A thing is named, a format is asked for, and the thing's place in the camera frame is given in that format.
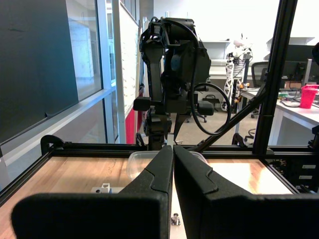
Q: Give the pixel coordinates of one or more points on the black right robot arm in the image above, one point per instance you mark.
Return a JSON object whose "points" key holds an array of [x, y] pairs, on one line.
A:
{"points": [[154, 74]]}

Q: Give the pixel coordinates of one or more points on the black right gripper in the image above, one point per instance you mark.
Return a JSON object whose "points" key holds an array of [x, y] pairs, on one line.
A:
{"points": [[179, 104]]}

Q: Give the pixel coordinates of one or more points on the white office desk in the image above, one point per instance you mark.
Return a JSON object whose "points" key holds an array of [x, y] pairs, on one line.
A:
{"points": [[294, 117]]}

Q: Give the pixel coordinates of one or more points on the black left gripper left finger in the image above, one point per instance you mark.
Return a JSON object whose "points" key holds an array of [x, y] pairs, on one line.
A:
{"points": [[99, 216]]}

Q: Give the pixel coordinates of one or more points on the red plastic cup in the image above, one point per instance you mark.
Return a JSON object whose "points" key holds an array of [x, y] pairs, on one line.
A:
{"points": [[309, 97]]}

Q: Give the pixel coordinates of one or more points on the red partition panel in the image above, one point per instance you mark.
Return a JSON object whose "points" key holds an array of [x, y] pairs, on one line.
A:
{"points": [[130, 129]]}

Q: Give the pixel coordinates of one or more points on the grey aluminium window ledge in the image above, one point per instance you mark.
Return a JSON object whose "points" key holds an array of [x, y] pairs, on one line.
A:
{"points": [[62, 117]]}

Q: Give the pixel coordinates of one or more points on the white task board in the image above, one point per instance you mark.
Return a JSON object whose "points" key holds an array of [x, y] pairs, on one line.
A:
{"points": [[177, 232]]}

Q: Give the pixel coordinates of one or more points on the white whiteboard panel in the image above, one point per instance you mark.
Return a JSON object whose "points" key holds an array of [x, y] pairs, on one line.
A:
{"points": [[128, 62]]}

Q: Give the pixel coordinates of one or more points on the white lattice figure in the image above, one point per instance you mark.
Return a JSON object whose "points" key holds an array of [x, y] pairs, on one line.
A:
{"points": [[230, 82]]}

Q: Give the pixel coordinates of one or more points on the black office chair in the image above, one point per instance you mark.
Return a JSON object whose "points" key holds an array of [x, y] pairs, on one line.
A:
{"points": [[259, 72]]}

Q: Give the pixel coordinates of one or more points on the small silver clamp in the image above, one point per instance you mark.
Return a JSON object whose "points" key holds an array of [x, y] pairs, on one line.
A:
{"points": [[176, 220]]}

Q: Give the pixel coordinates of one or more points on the black aluminium table frame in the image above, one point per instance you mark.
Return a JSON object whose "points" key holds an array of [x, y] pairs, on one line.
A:
{"points": [[99, 148]]}

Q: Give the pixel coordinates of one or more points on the small blue white connector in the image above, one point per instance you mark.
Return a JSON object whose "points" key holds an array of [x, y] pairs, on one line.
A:
{"points": [[103, 189]]}

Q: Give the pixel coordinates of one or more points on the clear plastic tub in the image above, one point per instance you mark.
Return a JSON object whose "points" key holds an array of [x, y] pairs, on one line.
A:
{"points": [[137, 164]]}

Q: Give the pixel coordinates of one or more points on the black computer monitor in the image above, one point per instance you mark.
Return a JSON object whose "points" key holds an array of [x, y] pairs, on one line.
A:
{"points": [[296, 69]]}

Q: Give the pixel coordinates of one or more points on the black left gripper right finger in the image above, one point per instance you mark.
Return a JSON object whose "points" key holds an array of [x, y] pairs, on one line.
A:
{"points": [[236, 216]]}

